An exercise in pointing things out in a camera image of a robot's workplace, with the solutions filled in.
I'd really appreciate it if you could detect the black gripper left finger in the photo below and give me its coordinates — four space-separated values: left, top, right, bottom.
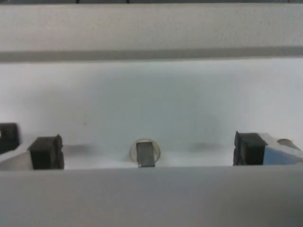
0 134 65 171

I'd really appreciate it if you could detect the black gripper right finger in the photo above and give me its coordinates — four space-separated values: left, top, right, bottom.
232 131 303 167

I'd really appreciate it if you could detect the metal square peg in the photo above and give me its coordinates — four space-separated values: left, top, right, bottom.
135 140 157 169

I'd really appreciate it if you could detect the white task board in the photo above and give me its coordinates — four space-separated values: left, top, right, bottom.
0 56 303 171

